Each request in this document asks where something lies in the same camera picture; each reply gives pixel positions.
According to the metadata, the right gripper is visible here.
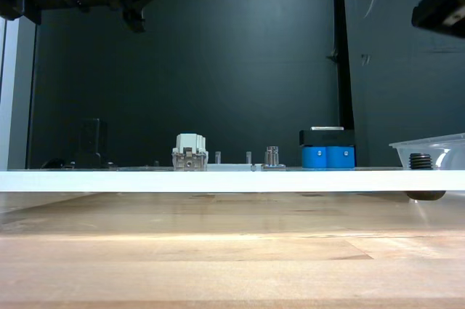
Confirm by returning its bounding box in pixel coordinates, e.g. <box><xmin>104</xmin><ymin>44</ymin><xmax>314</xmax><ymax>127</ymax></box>
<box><xmin>411</xmin><ymin>0</ymin><xmax>465</xmax><ymax>39</ymax></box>

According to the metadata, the clear plastic container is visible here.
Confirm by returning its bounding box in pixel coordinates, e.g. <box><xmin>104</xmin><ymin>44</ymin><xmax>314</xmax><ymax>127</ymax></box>
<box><xmin>388</xmin><ymin>132</ymin><xmax>465</xmax><ymax>171</ymax></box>

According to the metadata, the beige many-pin connector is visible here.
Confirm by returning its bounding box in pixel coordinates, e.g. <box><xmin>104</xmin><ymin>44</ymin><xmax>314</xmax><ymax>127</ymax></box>
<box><xmin>171</xmin><ymin>133</ymin><xmax>209</xmax><ymax>172</ymax></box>

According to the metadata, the black threaded stud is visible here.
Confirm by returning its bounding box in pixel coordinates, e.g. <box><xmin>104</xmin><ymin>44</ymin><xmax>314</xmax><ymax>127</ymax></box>
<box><xmin>408</xmin><ymin>153</ymin><xmax>437</xmax><ymax>170</ymax></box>

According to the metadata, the black block with steel top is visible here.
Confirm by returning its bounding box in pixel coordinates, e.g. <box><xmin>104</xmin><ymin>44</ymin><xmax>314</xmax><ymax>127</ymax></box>
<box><xmin>299</xmin><ymin>126</ymin><xmax>357</xmax><ymax>149</ymax></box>

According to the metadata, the tall black block fitting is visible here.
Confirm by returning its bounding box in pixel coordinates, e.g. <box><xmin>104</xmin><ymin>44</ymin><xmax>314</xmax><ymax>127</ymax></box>
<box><xmin>70</xmin><ymin>117</ymin><xmax>114</xmax><ymax>170</ymax></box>

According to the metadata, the blue socket block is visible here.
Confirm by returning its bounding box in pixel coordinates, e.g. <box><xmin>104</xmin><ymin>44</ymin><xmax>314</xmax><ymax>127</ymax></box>
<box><xmin>326</xmin><ymin>145</ymin><xmax>355</xmax><ymax>171</ymax></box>
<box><xmin>302</xmin><ymin>145</ymin><xmax>328</xmax><ymax>170</ymax></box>

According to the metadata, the white task board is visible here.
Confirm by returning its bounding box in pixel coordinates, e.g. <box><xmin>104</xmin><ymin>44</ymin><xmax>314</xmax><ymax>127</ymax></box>
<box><xmin>0</xmin><ymin>169</ymin><xmax>465</xmax><ymax>193</ymax></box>

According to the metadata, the black frame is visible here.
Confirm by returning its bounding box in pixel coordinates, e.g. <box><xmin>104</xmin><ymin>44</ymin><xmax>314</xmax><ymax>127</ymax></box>
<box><xmin>325</xmin><ymin>0</ymin><xmax>356</xmax><ymax>131</ymax></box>

